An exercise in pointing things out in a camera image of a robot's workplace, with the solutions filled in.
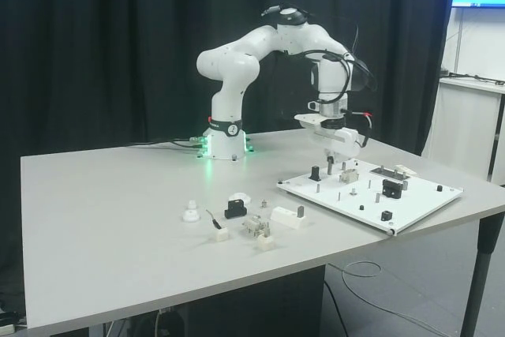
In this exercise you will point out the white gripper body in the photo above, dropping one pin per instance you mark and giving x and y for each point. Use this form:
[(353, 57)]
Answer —
[(343, 147)]

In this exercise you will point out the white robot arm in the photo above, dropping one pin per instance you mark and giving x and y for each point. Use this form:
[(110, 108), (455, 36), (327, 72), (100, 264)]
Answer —
[(225, 64)]

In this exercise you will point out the large metal square peg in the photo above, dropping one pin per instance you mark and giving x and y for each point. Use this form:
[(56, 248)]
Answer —
[(301, 212)]

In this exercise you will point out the white square peg holder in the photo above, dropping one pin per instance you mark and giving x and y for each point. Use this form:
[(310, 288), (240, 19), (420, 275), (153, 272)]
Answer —
[(282, 216)]

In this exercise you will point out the white flat mounting plate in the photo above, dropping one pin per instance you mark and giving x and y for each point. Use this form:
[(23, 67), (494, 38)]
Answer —
[(309, 119)]

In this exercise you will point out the white task board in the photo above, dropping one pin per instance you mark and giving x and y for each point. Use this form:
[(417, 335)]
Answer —
[(414, 203)]

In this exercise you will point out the metal BNC plug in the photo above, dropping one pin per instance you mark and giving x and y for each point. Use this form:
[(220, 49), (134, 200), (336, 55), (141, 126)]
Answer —
[(264, 204)]

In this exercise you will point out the white large gear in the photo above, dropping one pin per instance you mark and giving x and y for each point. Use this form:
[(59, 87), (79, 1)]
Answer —
[(244, 197)]

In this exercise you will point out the clear Ethernet plug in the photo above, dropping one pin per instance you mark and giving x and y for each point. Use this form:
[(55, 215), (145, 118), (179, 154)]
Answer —
[(268, 230)]

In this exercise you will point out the small white plug holder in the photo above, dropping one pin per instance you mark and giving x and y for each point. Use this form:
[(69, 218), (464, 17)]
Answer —
[(265, 243), (219, 235)]

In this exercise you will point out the black D-SUB plug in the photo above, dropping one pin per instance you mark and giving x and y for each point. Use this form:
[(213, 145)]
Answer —
[(234, 210)]

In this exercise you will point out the white small gear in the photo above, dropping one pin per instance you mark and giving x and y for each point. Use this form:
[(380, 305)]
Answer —
[(192, 204)]

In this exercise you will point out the white medium gear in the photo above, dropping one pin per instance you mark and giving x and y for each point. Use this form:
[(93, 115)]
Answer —
[(191, 216)]

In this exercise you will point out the black table leg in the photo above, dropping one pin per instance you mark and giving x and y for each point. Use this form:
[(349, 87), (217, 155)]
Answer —
[(479, 274)]

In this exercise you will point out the black curtain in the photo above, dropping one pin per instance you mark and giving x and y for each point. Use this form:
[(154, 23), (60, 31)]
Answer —
[(98, 37)]

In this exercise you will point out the white power strip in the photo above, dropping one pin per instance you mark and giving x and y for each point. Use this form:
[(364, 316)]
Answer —
[(8, 323)]

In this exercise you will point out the small white camera box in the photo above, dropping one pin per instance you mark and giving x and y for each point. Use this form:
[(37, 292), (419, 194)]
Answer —
[(313, 106)]

